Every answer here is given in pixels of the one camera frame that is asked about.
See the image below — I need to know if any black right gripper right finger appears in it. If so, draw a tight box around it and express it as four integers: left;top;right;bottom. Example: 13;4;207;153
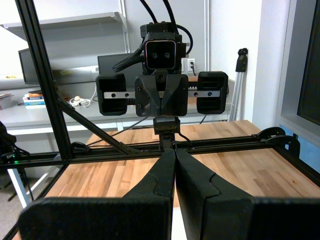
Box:
175;149;320;240

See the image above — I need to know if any black device green light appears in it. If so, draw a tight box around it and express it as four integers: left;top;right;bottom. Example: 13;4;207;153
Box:
0;121;28;167

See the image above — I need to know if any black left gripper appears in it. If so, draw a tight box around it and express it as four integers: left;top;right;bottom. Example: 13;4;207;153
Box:
95;70;230;118

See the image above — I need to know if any grey window frame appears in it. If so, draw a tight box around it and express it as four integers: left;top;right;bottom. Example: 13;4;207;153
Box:
274;0;320;143

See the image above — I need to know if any black aluminium frame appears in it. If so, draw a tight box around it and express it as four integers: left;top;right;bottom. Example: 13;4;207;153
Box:
0;0;320;240

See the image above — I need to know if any white table leg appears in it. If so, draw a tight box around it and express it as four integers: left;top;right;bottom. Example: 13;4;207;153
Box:
6;167;31;210

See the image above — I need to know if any white taskboard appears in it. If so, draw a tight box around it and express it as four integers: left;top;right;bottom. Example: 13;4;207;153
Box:
171;206;187;240

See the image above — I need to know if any grey desk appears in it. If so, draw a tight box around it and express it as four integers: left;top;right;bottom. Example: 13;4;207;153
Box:
0;74;237;132

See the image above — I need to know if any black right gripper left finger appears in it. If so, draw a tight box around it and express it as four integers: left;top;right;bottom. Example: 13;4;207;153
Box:
17;149;176;240

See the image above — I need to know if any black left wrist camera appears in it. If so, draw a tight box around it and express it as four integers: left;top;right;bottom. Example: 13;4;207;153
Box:
143;33;188;73

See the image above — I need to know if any white wall conduit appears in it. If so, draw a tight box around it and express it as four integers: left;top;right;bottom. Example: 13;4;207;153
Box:
203;0;210;72

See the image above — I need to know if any white wall shelf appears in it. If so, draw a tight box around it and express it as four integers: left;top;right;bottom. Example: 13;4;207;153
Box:
0;11;130;55

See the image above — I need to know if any black braided camera cable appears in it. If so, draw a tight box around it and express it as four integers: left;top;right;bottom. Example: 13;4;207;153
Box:
112;46;146;74

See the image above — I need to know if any thin black base cable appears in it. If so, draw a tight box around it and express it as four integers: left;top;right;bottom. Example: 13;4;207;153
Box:
177;131;194;149

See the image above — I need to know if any black computer monitor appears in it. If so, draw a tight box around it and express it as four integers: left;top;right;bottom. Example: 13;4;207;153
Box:
97;53;145;76
17;48;35;85

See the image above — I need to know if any white cable bundle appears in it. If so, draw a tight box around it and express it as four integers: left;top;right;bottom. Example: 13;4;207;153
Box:
68;95;93;109

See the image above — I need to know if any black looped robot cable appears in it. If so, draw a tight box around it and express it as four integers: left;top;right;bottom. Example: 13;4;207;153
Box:
177;24;195;59

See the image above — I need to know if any stack of books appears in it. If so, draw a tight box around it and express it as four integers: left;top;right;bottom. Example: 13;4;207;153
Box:
22;92;42;108

